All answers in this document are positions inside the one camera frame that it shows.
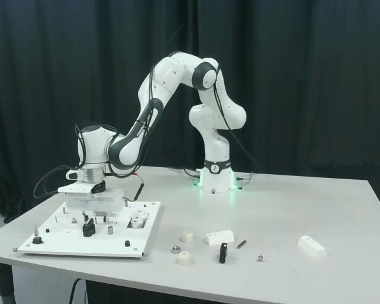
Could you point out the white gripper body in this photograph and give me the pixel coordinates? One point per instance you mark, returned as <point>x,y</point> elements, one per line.
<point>95,202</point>

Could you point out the metal square peg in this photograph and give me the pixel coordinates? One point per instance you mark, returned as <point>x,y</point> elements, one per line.
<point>95,219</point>

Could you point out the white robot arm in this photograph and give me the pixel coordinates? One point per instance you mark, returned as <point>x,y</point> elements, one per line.
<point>215,152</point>

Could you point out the long white peg holder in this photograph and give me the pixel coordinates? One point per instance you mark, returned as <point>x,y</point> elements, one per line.
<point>219,237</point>
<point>312,246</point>

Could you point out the dark metal peg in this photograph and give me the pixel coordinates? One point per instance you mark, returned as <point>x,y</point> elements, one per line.
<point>241,244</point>

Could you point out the black D-SUB plug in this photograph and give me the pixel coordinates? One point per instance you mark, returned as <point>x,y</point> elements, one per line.
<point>88,229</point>

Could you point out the flat white mounting plate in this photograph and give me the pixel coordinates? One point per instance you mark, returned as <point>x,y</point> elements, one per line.
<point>74,188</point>

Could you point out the white task board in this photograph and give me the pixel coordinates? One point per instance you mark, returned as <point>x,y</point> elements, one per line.
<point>82,244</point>

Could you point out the white small gear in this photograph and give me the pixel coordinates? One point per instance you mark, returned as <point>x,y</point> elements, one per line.
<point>136,222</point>

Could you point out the white medium gear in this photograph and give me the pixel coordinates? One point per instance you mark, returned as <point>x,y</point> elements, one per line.
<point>142,214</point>

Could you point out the thin black rod red tag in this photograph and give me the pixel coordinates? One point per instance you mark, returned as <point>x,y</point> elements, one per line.
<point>140,190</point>

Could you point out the metal BNC plug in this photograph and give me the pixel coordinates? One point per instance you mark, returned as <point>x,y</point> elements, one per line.
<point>36,231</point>

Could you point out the metal bolt nut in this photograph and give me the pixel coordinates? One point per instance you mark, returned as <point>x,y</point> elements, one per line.
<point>176,249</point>

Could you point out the small white holder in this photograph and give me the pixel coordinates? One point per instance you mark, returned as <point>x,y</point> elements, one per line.
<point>187,236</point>
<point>183,257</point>

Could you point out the dark table leg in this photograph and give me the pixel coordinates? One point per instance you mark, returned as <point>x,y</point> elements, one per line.
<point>0,282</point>

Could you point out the black USB plug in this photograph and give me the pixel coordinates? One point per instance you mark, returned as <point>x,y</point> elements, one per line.
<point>222,253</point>

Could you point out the black curtain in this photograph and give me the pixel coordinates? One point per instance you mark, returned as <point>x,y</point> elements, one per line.
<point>304,63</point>

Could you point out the small white wrist camera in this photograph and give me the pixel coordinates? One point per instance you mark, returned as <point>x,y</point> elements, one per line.
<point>74,175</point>

